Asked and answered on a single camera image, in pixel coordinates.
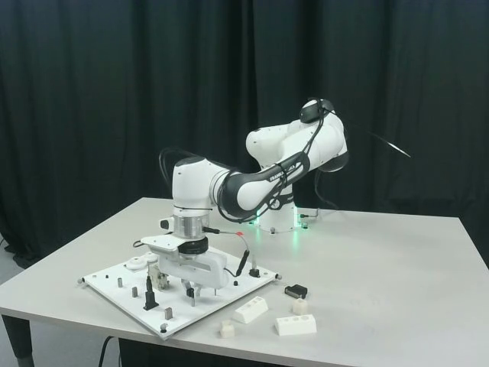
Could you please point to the white task board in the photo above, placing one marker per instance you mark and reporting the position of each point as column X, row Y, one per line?
column 114, row 294

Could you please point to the black table leg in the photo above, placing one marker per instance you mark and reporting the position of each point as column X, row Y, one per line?
column 17, row 344

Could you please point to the long white peg holder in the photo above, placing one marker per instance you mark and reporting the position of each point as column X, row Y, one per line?
column 250, row 309

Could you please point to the white large gear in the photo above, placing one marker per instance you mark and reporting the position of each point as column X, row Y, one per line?
column 136, row 264

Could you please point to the black D-SUB plug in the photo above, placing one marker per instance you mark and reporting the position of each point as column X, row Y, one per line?
column 297, row 292

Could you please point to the white small gear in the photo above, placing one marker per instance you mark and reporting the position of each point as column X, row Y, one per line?
column 151, row 258

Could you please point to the black USB plug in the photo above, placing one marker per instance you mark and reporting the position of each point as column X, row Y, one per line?
column 149, row 300

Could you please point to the wide white peg holder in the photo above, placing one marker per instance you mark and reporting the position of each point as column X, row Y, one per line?
column 296, row 325

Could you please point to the small white holder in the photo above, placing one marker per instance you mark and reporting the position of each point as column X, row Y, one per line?
column 228, row 329
column 300, row 306

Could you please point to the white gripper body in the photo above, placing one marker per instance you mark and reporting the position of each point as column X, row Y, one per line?
column 202, row 271

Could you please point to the metal bolt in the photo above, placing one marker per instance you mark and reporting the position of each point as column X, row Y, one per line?
column 254, row 272

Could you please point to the black curtain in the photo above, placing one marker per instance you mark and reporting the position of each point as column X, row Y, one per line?
column 114, row 76

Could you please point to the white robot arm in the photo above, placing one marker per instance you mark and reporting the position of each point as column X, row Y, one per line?
column 254, row 191

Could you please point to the metal square peg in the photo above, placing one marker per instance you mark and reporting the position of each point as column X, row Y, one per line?
column 168, row 313

